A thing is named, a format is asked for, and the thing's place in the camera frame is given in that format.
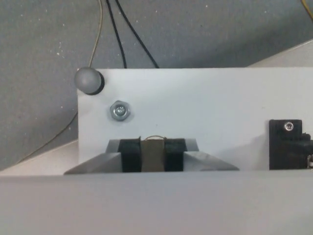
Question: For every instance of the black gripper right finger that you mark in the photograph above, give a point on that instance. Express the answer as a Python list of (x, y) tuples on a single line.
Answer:
[(174, 156)]

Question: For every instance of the white task board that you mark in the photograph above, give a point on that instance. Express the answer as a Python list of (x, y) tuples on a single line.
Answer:
[(195, 98)]

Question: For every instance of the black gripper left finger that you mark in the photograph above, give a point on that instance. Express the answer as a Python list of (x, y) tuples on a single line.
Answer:
[(130, 156)]

